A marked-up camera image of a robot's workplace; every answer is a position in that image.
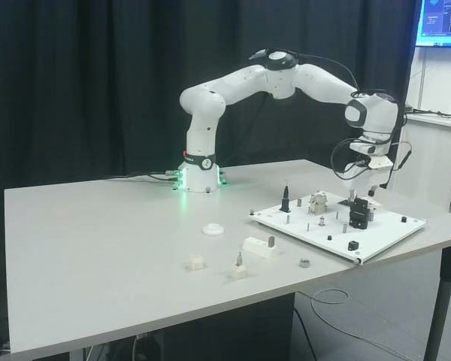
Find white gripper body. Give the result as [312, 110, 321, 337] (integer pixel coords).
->
[341, 163, 394, 192]

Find white large gear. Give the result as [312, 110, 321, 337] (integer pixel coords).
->
[202, 223, 225, 238]

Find black D-SUB plug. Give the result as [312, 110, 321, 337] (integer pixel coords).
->
[348, 196, 370, 231]

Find thin black rod red tag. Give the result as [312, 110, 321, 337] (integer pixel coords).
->
[399, 141, 413, 171]

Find white task board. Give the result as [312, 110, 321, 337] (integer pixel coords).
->
[247, 192, 428, 266]

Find white cabinet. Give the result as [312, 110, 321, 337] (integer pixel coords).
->
[388, 100, 451, 218]

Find black waterproof plug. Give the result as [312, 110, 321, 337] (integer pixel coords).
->
[279, 185, 292, 214]

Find long white peg holder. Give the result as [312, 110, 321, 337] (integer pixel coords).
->
[241, 235, 278, 259]

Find black table leg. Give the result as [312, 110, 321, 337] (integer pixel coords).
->
[423, 244, 451, 361]

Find small white cube holder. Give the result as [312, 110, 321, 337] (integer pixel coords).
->
[187, 253, 206, 272]

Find blue screen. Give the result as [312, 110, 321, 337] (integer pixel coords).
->
[414, 0, 451, 48]

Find black curtains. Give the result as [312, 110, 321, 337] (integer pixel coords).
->
[0, 0, 424, 339]

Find grey floor cable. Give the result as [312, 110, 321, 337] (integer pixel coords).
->
[309, 288, 439, 361]

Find black base cables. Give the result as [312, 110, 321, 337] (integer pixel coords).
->
[110, 169, 183, 190]

